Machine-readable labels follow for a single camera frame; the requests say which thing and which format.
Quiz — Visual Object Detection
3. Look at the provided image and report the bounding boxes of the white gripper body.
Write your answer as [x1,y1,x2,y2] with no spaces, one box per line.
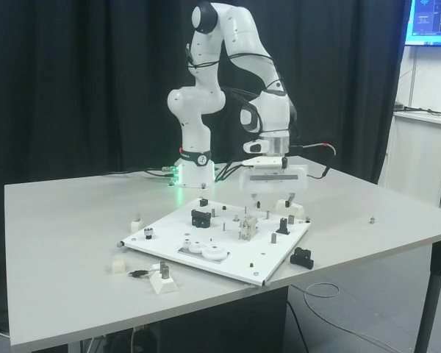
[238,165,310,196]

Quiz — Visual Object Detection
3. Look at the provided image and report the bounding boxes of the white long peg holder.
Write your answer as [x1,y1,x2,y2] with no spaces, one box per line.
[275,198,304,218]

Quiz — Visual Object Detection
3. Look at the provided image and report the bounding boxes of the white round peg holder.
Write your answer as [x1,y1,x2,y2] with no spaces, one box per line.
[148,265,179,296]

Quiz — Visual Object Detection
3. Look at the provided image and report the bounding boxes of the flat white mounting plate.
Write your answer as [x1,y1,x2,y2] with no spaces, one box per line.
[241,157,287,169]

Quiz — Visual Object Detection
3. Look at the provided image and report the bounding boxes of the black D-SUB plug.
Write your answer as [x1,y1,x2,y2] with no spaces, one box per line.
[289,247,316,271]

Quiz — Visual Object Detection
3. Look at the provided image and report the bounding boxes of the white large gear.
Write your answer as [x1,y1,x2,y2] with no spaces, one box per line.
[201,246,229,263]

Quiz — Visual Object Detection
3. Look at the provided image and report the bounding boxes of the white task board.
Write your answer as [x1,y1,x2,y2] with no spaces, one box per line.
[116,196,312,288]

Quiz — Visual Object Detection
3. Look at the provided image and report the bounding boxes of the black table leg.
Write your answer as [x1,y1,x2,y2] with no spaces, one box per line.
[414,242,441,353]

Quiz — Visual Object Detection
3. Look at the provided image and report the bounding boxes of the black curtain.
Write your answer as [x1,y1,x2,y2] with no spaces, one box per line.
[0,0,409,187]

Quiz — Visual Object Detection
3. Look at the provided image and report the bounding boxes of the blue screen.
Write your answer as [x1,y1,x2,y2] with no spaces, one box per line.
[404,0,441,47]

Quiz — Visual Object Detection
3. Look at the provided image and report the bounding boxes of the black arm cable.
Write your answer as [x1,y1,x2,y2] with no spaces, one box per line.
[184,43,300,149]

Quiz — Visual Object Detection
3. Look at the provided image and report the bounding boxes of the grey floor cable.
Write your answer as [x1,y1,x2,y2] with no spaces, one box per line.
[304,282,419,334]

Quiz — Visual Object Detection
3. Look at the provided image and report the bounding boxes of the black base cables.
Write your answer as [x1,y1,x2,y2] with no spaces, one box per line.
[142,161,244,184]

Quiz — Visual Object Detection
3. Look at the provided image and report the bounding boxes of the black floor cable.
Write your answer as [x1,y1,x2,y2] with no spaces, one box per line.
[287,301,306,353]

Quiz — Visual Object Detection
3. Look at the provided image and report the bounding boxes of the black plug with short cable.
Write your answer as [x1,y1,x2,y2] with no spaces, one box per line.
[126,265,159,280]

